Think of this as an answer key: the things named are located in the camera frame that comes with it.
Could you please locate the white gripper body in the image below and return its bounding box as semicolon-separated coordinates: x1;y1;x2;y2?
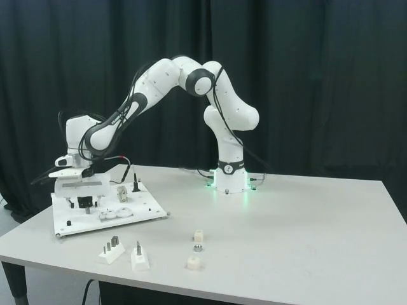
52;177;111;200

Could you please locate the white square peg holder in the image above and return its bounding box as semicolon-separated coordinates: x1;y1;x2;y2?
95;243;126;265

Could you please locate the white round peg holder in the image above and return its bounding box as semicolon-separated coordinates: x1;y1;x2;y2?
130;246;151;273

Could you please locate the small white round holder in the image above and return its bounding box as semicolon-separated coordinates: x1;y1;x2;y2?
185;255;202;271

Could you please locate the white flat mounting plate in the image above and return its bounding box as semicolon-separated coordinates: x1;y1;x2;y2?
48;167;85;179

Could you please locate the white task board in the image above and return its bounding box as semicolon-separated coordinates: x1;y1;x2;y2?
52;164;170;238

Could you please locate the black table leg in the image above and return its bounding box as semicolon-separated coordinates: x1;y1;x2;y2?
0;261;27;305

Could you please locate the black curtain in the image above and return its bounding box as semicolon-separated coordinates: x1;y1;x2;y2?
0;0;407;223

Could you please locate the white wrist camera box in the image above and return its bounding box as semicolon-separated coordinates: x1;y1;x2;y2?
54;154;76;167

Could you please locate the thin black rod with wire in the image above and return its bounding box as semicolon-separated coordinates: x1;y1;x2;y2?
104;154;132;184

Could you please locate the black floor cable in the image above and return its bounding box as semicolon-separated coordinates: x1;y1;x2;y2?
83;278;97;305

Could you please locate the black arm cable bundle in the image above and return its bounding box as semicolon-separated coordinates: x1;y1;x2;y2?
208;62;257;179
58;67;151;161

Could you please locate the black base cable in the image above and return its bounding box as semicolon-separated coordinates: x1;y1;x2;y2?
180;165;214;179
247;172;267;186

